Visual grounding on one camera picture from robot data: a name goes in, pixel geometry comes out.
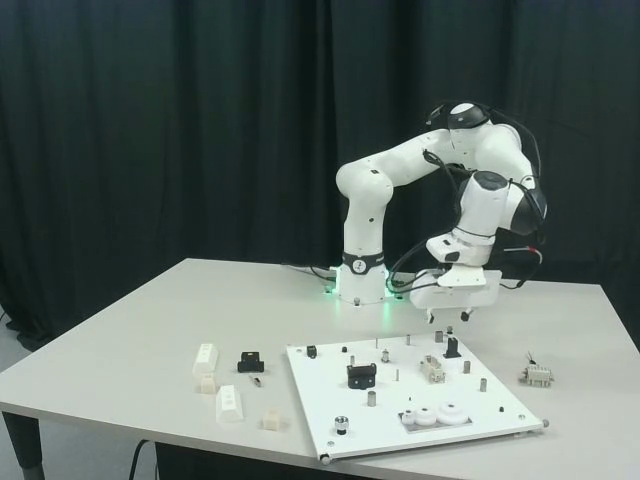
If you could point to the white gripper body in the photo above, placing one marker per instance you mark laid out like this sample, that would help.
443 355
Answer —
450 297

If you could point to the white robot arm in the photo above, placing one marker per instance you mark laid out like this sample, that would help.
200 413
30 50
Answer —
365 225

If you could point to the large metal round peg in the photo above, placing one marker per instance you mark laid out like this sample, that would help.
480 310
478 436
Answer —
372 399

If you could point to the long white peg holder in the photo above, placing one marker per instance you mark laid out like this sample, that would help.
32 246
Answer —
205 359
230 404

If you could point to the black USB plug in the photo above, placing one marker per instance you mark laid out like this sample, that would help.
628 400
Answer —
452 347

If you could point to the metal BNC plug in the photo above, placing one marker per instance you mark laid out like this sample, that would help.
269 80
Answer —
385 356

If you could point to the white task board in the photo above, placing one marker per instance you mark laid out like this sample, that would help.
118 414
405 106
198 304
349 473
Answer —
450 395

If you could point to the grey waterproof plug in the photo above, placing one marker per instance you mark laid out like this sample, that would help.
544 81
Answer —
532 376

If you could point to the white large gear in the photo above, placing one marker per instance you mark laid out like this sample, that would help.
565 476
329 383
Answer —
452 413

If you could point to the white medium gear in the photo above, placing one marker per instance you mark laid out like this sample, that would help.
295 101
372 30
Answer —
426 415

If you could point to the white small gear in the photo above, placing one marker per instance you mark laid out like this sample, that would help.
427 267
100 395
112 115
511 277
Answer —
410 417

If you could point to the metal bolt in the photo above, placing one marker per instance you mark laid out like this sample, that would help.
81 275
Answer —
341 424

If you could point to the black D-SUB plug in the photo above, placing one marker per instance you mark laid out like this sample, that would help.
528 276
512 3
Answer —
250 361

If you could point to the Ethernet plug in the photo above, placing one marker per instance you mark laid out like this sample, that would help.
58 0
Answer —
256 382

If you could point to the small cream plug holder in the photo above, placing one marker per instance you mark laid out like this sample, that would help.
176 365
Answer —
272 419
205 385

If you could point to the black curtain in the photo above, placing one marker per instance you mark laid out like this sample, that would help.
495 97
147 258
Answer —
150 125

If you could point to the dark table leg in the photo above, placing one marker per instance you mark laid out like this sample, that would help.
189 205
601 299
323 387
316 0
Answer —
25 450

